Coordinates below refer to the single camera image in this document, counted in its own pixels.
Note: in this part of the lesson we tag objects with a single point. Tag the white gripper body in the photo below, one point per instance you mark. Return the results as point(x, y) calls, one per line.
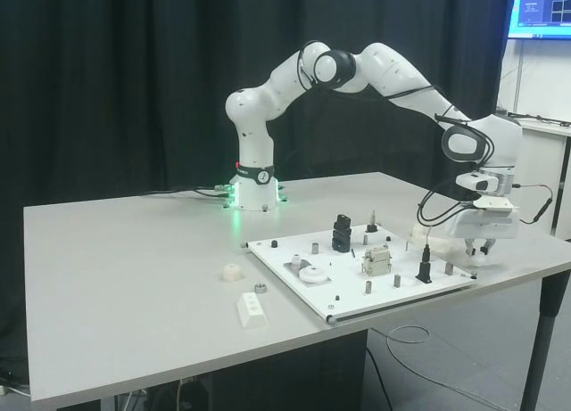
point(486, 228)

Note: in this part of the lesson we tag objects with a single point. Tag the white medium gear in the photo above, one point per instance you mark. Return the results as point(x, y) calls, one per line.
point(478, 260)

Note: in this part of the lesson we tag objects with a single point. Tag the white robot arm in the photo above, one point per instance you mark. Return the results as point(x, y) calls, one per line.
point(392, 76)

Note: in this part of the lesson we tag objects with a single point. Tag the white large gear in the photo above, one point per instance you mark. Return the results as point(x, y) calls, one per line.
point(312, 276)

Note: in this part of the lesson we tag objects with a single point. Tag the white three-hole peg holder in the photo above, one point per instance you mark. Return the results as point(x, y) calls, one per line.
point(252, 313)
point(439, 246)

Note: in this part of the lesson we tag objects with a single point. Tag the black USB plug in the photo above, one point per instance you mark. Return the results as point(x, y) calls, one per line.
point(424, 268)

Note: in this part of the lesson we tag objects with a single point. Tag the small white round holder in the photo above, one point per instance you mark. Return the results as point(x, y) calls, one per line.
point(418, 232)

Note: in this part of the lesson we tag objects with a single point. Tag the white cabinet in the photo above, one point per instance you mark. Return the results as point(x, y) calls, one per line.
point(548, 179)

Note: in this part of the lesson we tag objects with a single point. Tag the grey waterproof plug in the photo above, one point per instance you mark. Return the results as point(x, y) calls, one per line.
point(371, 224)

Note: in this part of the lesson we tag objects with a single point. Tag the black table leg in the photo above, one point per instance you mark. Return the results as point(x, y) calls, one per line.
point(542, 339)

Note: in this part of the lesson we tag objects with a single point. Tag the white task board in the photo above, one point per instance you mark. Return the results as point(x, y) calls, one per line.
point(348, 286)

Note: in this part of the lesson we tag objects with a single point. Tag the black D-SUB plug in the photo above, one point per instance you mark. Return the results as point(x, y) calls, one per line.
point(341, 237)

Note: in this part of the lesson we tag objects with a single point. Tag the metal nut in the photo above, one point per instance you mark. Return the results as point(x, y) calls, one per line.
point(260, 288)

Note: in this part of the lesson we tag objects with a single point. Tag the blue screen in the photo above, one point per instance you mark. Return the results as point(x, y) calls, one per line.
point(540, 10)

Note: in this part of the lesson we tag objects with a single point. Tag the small white cube holder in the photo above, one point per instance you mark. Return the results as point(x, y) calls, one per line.
point(232, 273)

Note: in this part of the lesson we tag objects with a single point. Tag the black curtains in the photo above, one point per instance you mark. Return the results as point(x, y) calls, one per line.
point(134, 72)

